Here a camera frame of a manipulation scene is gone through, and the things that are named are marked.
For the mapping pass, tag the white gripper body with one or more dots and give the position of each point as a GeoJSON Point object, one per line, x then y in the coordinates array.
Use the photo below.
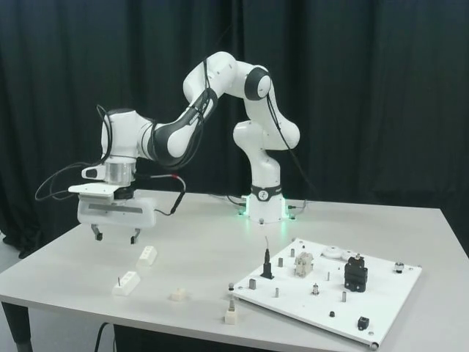
{"type": "Point", "coordinates": [117, 212]}

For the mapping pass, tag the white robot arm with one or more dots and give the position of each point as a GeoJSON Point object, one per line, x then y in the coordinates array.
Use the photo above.
{"type": "Point", "coordinates": [256, 146]}

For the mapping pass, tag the white empty peg holder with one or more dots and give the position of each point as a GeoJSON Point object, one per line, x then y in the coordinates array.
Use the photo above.
{"type": "Point", "coordinates": [147, 256]}

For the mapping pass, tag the white square peg holder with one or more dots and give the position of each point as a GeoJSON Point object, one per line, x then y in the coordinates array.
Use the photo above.
{"type": "Point", "coordinates": [231, 316]}

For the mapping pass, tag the small white square holder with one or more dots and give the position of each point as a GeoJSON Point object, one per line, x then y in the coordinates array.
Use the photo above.
{"type": "Point", "coordinates": [179, 294]}

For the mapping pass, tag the metal bolt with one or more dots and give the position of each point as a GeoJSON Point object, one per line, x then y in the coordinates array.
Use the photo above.
{"type": "Point", "coordinates": [231, 285]}

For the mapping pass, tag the black table leg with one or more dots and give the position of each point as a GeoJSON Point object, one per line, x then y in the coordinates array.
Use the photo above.
{"type": "Point", "coordinates": [16, 322]}

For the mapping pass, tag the beige connector block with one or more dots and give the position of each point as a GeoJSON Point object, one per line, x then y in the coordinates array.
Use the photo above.
{"type": "Point", "coordinates": [302, 264]}

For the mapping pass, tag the small metal threaded connector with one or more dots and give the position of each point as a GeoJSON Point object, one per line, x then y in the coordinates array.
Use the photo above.
{"type": "Point", "coordinates": [315, 289]}

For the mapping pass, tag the white task board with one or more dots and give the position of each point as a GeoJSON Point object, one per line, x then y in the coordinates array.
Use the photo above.
{"type": "Point", "coordinates": [311, 304]}

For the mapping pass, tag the white large gear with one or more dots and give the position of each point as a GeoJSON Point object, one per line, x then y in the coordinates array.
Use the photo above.
{"type": "Point", "coordinates": [331, 252]}

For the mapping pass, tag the white medium gear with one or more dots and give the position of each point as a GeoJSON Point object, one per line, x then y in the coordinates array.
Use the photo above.
{"type": "Point", "coordinates": [346, 254]}

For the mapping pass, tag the black D-SUB plug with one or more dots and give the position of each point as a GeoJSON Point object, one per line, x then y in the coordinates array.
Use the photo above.
{"type": "Point", "coordinates": [355, 276]}

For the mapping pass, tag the metal BNC plug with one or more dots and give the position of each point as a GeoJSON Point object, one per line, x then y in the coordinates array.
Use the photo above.
{"type": "Point", "coordinates": [398, 267]}

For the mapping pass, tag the black curtains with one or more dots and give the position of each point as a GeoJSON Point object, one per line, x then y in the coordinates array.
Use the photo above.
{"type": "Point", "coordinates": [366, 91]}

